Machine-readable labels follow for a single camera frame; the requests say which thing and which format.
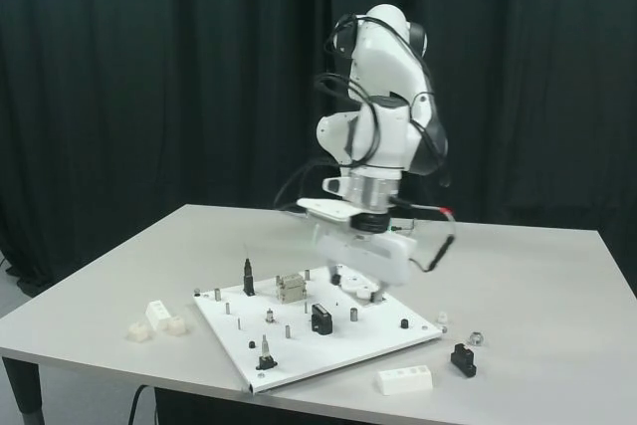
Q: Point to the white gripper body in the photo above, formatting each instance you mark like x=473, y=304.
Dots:
x=378, y=253

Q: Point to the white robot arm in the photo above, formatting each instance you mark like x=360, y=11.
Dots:
x=383, y=71

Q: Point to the white medium gear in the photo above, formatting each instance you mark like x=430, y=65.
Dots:
x=363, y=291

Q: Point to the white large gear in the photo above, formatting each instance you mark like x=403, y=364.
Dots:
x=351, y=284

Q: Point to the thick metal round peg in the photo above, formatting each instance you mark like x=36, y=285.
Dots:
x=353, y=315

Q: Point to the black block plug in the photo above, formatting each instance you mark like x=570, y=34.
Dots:
x=463, y=359
x=321, y=319

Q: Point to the beige connector block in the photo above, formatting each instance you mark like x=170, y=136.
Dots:
x=290, y=289

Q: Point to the flat white mounting plate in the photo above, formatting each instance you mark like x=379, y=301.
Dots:
x=328, y=207

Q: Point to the white small gear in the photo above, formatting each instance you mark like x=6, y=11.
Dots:
x=442, y=316

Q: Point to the metal BNC plug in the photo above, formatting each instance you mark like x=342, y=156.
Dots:
x=269, y=316

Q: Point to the white task board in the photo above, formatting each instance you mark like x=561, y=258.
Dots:
x=298, y=350

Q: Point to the tall black plug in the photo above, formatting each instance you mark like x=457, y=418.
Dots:
x=248, y=273

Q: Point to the long white holder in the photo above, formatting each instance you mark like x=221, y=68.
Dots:
x=404, y=379

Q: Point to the small white holder block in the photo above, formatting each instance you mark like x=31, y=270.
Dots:
x=138, y=333
x=176, y=326

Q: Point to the tall white holder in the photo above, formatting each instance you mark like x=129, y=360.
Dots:
x=158, y=315

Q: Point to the black curtain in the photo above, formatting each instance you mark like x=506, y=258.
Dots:
x=149, y=71

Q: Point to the black table leg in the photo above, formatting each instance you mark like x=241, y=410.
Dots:
x=22, y=390

